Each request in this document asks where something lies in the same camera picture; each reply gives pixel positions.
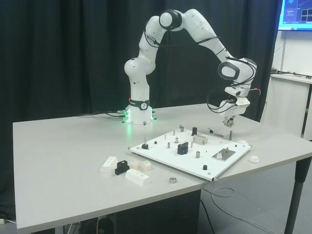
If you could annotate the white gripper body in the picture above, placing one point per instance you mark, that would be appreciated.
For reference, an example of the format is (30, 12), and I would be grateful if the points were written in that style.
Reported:
(230, 108)

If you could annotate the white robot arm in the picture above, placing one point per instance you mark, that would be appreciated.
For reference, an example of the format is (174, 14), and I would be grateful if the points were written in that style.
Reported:
(143, 80)

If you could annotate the white medium gear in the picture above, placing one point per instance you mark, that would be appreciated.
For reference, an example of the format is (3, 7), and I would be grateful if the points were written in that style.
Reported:
(241, 142)

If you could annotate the metal USB socket block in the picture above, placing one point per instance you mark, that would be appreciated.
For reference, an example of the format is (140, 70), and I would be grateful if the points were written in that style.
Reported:
(200, 140)

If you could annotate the black upright plug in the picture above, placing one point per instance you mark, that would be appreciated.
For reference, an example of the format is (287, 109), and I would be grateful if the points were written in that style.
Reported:
(194, 131)

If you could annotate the short metal round peg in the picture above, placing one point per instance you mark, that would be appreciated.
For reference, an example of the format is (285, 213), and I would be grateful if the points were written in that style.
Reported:
(198, 155)

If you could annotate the small metal square peg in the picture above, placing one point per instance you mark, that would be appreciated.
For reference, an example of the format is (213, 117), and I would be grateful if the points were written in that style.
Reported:
(181, 127)

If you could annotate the white small gear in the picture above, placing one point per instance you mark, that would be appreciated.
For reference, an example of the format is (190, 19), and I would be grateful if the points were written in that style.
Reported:
(254, 159)

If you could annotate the black round knob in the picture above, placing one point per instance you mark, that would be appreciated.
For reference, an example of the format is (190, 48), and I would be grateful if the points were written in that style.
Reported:
(205, 167)

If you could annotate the black block plug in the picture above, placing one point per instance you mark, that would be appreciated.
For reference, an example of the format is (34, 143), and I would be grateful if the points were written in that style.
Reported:
(182, 149)

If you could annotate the metal BNC plug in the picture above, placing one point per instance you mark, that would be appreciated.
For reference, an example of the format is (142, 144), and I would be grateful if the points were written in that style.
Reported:
(176, 140)

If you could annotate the white cabinet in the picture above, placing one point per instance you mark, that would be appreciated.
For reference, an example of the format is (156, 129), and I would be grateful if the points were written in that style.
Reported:
(287, 107)

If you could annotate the white task board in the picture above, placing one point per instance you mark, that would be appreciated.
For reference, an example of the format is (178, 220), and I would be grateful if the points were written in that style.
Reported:
(170, 156)

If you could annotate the metal nut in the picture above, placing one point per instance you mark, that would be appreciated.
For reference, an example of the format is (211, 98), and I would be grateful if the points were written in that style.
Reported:
(172, 180)

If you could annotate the small black plug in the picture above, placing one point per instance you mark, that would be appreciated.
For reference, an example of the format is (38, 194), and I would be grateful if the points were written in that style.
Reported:
(145, 146)

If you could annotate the translucent white plug holder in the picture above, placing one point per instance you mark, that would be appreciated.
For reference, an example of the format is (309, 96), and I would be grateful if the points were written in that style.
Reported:
(145, 165)
(134, 163)

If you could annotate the black table leg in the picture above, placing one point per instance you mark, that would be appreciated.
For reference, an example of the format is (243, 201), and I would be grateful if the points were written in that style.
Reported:
(297, 195)

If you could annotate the white block holder with holes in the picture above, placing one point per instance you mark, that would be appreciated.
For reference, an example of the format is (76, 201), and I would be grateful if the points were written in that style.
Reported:
(108, 164)
(137, 178)

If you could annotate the black D-SUB plug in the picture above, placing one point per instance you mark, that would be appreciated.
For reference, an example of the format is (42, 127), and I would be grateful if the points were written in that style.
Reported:
(121, 167)

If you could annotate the blue screen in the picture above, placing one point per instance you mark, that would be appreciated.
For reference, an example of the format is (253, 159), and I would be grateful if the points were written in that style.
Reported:
(296, 14)

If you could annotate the black curtain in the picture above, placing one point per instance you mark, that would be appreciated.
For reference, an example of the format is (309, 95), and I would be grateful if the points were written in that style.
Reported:
(61, 56)

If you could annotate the white power strip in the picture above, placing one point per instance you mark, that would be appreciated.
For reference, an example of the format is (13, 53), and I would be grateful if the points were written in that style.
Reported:
(2, 221)

